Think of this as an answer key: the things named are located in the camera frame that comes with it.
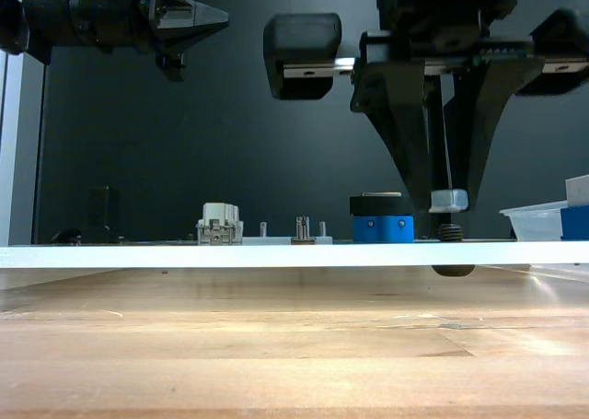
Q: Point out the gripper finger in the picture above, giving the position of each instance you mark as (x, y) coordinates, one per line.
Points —
(207, 15)
(396, 115)
(193, 34)
(483, 115)

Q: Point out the silver M12 hex nut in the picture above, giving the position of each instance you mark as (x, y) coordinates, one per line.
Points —
(448, 201)

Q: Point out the blue socket with black plug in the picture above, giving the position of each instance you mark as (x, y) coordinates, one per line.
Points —
(382, 230)

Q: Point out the clear plastic tub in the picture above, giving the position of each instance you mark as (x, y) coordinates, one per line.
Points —
(534, 221)

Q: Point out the black M12 threaded stud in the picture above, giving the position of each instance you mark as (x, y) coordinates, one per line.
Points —
(450, 232)

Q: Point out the small blue white connector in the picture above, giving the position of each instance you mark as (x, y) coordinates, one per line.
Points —
(575, 223)

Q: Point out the small metal connector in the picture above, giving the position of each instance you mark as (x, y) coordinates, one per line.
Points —
(302, 230)

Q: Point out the aluminium block with studs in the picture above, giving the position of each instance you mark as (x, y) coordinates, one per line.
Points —
(271, 240)

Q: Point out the black clamp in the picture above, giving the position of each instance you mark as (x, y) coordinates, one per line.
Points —
(102, 212)

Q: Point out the white board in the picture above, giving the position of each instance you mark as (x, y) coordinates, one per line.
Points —
(184, 255)

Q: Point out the black vertical post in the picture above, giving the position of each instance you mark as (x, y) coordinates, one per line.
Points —
(439, 138)

